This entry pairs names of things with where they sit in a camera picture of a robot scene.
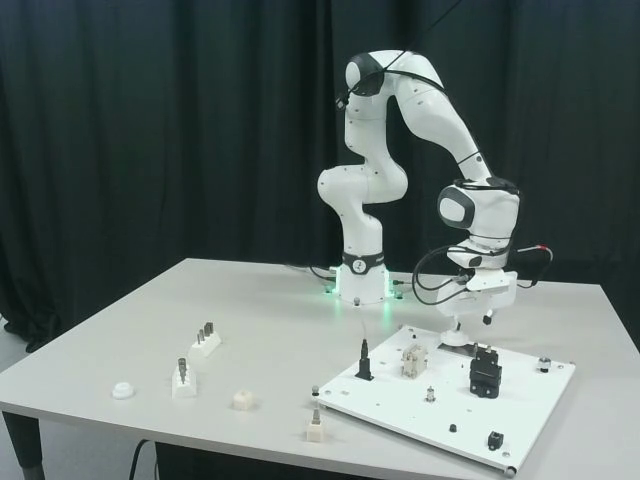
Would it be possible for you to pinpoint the white task board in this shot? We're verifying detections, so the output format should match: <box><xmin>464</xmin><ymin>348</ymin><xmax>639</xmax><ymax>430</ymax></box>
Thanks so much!
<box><xmin>309</xmin><ymin>323</ymin><xmax>576</xmax><ymax>475</ymax></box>

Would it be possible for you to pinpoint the beige metal connector block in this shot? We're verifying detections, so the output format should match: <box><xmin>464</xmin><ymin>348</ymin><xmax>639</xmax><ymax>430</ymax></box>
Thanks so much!
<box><xmin>402</xmin><ymin>344</ymin><xmax>427</xmax><ymax>377</ymax></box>

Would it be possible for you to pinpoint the black D-SUB plug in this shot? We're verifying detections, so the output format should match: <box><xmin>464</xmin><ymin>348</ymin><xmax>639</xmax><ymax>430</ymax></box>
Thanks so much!
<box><xmin>468</xmin><ymin>342</ymin><xmax>504</xmax><ymax>401</ymax></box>

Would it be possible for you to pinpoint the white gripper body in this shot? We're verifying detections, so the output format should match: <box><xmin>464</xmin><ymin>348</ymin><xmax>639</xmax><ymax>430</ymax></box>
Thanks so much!
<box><xmin>434</xmin><ymin>272</ymin><xmax>518</xmax><ymax>320</ymax></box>

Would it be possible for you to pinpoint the white holder with square pegs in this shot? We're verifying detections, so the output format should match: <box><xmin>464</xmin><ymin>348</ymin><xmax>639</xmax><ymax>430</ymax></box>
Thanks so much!
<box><xmin>189</xmin><ymin>334</ymin><xmax>223</xmax><ymax>359</ymax></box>

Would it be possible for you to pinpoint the white holder with round pegs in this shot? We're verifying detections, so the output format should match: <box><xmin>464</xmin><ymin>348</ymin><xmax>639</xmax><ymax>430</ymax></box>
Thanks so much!
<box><xmin>171</xmin><ymin>369</ymin><xmax>199</xmax><ymax>400</ymax></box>

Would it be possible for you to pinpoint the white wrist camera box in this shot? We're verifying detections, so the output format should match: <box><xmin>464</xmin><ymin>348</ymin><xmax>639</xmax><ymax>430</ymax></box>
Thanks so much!
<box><xmin>445</xmin><ymin>239</ymin><xmax>509</xmax><ymax>270</ymax></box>

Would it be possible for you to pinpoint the black curtain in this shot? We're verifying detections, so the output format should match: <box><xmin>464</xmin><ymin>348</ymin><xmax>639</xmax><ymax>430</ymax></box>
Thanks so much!
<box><xmin>0</xmin><ymin>0</ymin><xmax>640</xmax><ymax>354</ymax></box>

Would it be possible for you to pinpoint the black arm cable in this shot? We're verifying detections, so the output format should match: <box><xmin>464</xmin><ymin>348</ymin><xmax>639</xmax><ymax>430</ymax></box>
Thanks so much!
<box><xmin>334</xmin><ymin>0</ymin><xmax>519</xmax><ymax>304</ymax></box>

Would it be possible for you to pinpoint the black base cable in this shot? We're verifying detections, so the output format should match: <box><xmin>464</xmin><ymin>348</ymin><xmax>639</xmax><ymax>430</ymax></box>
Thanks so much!
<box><xmin>287</xmin><ymin>262</ymin><xmax>342</xmax><ymax>282</ymax></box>

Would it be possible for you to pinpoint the dark table leg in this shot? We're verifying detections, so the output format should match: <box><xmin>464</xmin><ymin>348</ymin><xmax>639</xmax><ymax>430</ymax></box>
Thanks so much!
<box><xmin>2</xmin><ymin>412</ymin><xmax>42</xmax><ymax>480</ymax></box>

